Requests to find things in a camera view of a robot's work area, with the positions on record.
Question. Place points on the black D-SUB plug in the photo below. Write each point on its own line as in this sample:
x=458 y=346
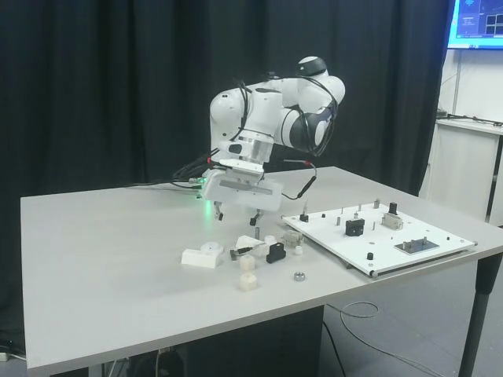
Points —
x=276 y=253

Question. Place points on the white peg holder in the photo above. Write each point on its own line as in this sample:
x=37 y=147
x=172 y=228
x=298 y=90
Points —
x=247 y=242

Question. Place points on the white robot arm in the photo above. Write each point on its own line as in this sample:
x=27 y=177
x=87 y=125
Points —
x=259 y=106

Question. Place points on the blue screen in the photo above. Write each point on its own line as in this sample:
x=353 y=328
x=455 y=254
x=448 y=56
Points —
x=477 y=23

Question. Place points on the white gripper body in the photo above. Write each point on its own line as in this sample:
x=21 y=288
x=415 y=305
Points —
x=243 y=194

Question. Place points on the thick metal round peg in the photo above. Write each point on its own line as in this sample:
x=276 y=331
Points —
x=258 y=232

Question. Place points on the metal bolt nut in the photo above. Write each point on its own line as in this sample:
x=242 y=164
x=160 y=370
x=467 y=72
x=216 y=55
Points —
x=298 y=276

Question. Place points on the black table leg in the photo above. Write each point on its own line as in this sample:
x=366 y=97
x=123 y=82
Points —
x=484 y=306

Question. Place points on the metal BNC plug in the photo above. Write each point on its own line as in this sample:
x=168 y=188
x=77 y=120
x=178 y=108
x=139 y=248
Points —
x=355 y=217

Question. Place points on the black curtain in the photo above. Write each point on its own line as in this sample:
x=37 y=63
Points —
x=118 y=98

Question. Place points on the white small gear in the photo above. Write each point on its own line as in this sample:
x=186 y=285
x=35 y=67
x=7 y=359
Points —
x=298 y=250

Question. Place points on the black USB plug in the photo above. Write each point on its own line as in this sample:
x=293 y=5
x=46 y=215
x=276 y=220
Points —
x=241 y=251

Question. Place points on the white task board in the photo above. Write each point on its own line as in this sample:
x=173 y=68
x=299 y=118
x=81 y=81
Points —
x=353 y=249

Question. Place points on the white wedge holder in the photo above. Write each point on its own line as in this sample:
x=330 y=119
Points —
x=192 y=258

